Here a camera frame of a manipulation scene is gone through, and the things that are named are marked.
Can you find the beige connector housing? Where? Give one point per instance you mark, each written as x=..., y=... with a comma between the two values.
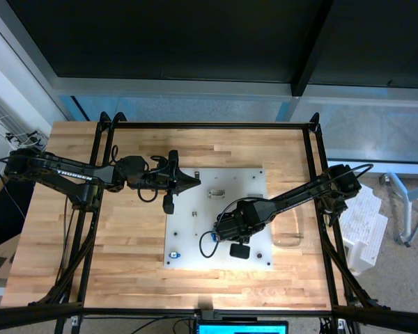
x=216, y=194

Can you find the black aluminium frame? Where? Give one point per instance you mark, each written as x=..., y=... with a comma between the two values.
x=230, y=125

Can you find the screen with blue edge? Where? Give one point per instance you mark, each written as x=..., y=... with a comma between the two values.
x=240, y=328

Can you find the white foam packing block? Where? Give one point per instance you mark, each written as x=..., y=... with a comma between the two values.
x=365, y=236

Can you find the blue round mount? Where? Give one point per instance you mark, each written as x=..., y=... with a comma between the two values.
x=213, y=236

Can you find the cardboard box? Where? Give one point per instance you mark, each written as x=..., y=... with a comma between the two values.
x=3, y=243

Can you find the small black camera mount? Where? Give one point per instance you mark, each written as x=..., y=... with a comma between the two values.
x=206, y=313

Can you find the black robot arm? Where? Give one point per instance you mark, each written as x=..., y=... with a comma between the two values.
x=299, y=195
x=73, y=175

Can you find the blue square mount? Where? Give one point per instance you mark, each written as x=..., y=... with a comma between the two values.
x=170, y=256

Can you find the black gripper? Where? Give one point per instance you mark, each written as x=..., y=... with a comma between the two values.
x=172, y=184
x=238, y=229

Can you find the white taskboard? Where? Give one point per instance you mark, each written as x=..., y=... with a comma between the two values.
x=195, y=250

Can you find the grey metal stand legs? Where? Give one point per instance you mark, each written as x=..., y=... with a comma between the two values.
x=408, y=222

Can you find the grey window frame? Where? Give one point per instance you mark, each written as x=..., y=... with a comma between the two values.
x=160, y=85

